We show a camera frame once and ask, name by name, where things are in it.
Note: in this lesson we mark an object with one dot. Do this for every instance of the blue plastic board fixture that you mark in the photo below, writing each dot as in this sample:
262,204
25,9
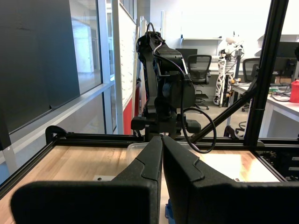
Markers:
169,211

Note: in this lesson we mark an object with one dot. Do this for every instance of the black office chair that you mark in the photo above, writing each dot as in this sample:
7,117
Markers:
198,70
250,68

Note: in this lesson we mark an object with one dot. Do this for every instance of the white desk with metal legs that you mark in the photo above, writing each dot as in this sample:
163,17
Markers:
280,109

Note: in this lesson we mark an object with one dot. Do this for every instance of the white task board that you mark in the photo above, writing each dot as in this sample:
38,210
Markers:
107,178

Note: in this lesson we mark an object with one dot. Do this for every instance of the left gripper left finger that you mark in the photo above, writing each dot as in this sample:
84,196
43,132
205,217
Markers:
93,203

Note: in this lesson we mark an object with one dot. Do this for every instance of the white desk shelf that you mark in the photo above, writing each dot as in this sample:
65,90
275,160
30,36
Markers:
201,40

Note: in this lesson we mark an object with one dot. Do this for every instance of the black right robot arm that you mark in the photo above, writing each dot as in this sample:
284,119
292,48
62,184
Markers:
172,60

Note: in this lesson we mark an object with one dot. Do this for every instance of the clear plastic tub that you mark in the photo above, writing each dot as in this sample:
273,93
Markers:
134,150

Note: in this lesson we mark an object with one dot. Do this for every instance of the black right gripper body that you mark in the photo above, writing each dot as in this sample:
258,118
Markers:
167,121

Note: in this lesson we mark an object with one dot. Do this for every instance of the black aluminium frame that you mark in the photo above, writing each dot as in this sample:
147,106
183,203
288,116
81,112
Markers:
268,58

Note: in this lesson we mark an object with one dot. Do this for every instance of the white lattice robot figure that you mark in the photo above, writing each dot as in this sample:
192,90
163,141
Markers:
220,79

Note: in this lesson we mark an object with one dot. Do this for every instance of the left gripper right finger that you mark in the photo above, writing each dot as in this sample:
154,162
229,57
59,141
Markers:
222,203

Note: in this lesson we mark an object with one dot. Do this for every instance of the red container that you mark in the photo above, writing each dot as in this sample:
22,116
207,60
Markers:
294,92

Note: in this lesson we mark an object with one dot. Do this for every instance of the black computer monitor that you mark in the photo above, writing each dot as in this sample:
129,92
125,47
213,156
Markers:
182,52
289,56

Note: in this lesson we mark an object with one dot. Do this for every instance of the whiteboard on stand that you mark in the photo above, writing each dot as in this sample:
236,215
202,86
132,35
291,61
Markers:
127,58

